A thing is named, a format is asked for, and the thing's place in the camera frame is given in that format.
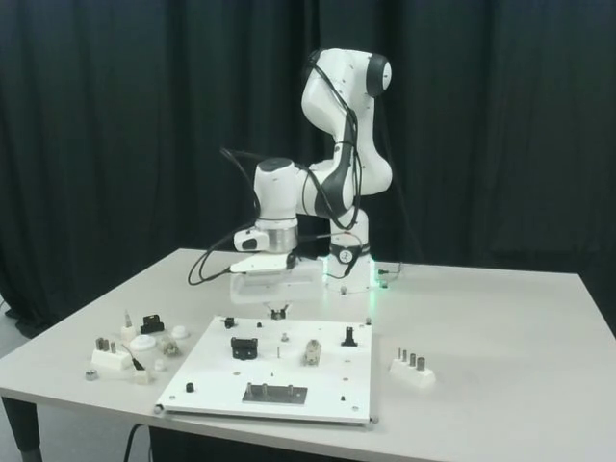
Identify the white USB plug holder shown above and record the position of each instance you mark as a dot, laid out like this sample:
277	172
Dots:
127	331

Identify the white round peg holder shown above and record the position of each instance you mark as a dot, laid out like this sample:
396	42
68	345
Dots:
414	377

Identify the white medium gear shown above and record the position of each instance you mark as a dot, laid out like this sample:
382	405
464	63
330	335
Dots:
180	332

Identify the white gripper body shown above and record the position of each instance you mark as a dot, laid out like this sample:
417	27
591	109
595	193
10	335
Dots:
269	289

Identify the white large gear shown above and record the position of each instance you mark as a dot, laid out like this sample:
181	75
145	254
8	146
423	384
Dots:
143	343

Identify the beige waterproof plug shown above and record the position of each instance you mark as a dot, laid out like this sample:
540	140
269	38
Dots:
168	348

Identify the metal USB plug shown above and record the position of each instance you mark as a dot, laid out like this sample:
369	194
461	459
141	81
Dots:
128	318

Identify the black table leg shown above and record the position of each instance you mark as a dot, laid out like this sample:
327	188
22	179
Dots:
21	428

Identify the white square peg holder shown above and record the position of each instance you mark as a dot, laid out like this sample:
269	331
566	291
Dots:
113	362

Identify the white Ethernet plug holder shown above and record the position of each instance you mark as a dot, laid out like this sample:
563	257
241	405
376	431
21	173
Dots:
142	377

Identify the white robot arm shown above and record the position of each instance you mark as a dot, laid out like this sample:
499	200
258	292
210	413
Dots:
377	168

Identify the white task board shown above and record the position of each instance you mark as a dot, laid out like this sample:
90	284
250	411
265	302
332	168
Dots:
269	375

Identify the black curtain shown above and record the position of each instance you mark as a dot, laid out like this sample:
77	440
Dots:
144	120

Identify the white small gear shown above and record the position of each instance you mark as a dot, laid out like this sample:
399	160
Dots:
160	364

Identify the black D-SUB plug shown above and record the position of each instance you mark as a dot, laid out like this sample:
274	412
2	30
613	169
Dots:
153	326

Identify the black Ethernet plug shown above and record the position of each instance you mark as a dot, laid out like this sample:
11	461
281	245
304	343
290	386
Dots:
137	362

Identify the metal bolt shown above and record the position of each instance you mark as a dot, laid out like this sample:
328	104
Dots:
91	375

